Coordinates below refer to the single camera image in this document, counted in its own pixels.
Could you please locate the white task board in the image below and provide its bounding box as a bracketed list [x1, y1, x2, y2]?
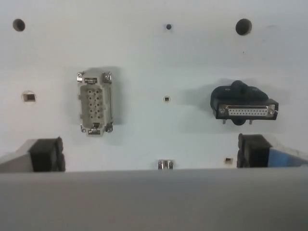
[0, 0, 308, 173]

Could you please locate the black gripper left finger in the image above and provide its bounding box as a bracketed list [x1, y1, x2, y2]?
[0, 136, 66, 173]

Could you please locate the black D-SUB plug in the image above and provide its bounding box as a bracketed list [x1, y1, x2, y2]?
[210, 80, 280, 126]

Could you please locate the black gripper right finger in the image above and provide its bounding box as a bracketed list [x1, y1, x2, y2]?
[236, 133, 308, 169]

